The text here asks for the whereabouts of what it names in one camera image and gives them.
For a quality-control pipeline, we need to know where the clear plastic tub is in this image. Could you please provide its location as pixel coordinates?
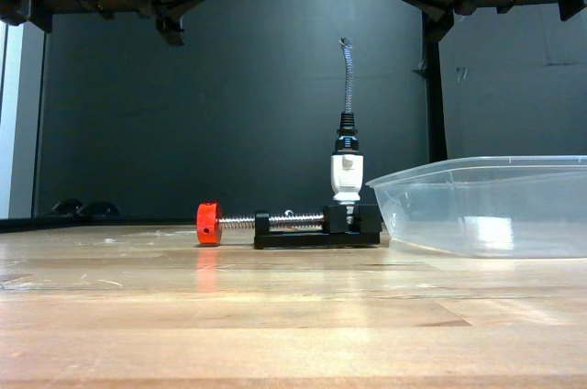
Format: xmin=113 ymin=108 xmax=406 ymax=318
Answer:
xmin=365 ymin=155 xmax=587 ymax=261

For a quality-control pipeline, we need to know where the black plug with braided cable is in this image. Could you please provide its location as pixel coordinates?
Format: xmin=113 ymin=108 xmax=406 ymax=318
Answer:
xmin=333 ymin=37 xmax=364 ymax=157

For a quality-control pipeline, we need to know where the black curved frame bracket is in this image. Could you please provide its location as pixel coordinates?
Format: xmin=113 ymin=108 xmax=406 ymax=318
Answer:
xmin=50 ymin=198 xmax=84 ymax=217
xmin=76 ymin=199 xmax=120 ymax=218

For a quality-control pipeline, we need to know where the black wall post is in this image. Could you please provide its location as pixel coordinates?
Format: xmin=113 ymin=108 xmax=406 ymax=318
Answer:
xmin=415 ymin=15 xmax=449 ymax=164

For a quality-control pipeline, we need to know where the black clamp with red knob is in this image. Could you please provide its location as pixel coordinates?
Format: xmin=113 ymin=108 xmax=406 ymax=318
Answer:
xmin=195 ymin=201 xmax=383 ymax=251

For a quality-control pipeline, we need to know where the black aluminium table frame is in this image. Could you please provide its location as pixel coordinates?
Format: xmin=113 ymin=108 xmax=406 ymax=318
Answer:
xmin=0 ymin=217 xmax=203 ymax=232

